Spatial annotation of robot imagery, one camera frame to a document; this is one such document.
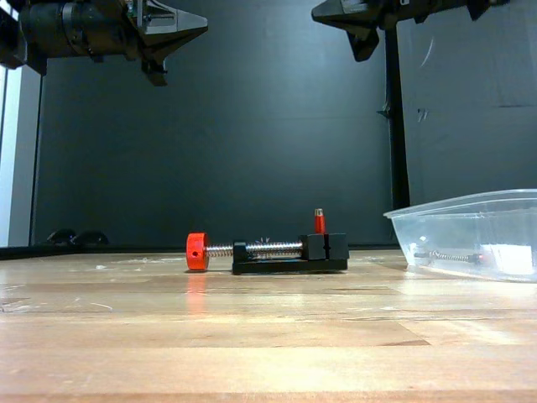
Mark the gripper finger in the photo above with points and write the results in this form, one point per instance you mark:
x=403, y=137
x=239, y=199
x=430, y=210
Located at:
x=176, y=40
x=340, y=21
x=189, y=19
x=331, y=8

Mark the RCA connector with spring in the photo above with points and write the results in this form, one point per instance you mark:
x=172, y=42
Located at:
x=449, y=255

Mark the clear plastic tub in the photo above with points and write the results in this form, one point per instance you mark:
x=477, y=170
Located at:
x=461, y=218

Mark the black vise with orange knob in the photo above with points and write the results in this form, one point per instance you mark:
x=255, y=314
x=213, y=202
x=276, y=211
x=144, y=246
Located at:
x=289, y=264

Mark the small white block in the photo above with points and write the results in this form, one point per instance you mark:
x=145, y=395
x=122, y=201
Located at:
x=509, y=260

